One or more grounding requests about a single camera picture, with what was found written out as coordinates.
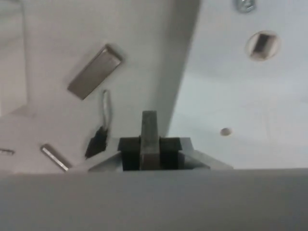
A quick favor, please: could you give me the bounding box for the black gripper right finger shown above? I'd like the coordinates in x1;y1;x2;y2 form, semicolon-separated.
158;136;233;171

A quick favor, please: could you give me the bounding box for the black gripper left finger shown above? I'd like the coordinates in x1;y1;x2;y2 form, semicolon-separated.
88;137;141;172

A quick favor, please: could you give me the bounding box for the small metal square peg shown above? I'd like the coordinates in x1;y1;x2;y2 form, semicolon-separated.
39;143;73;173

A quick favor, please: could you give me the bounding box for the large metal square peg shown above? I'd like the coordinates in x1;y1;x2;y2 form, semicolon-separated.
66;43;124;101

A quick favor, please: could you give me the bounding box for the long white peg holder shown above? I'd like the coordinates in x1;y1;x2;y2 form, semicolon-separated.
0;0;34;118

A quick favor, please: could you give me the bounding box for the white task board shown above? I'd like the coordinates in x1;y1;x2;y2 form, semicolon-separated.
165;0;308;171

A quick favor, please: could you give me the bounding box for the small black plug with wire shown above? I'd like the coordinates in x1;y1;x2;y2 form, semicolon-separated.
84;89;113;160

